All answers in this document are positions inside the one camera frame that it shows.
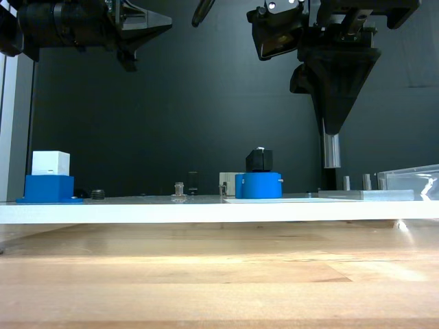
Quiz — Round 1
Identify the black block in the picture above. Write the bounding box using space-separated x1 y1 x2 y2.
245 146 274 173

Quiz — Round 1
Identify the grey pin holder block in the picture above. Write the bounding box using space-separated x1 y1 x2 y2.
318 188 414 201

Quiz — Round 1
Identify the white taskboard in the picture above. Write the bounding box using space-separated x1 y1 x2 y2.
0 195 439 226

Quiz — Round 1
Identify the beige connector housing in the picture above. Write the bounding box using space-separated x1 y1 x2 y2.
219 171 238 197

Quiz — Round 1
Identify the blue square base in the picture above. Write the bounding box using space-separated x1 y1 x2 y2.
15 174 84 205

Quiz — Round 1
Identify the silver 16mm metal cylinder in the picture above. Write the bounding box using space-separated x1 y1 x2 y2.
322 132 342 169

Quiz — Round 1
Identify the blue round base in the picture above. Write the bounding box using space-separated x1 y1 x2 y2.
234 171 285 200

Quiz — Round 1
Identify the white cube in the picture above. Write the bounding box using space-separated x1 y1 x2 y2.
32 150 71 177

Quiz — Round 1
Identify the grey metal partition frame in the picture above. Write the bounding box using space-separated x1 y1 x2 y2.
0 51 35 203

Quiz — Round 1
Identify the clear plastic tub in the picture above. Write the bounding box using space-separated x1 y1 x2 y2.
374 164 439 204

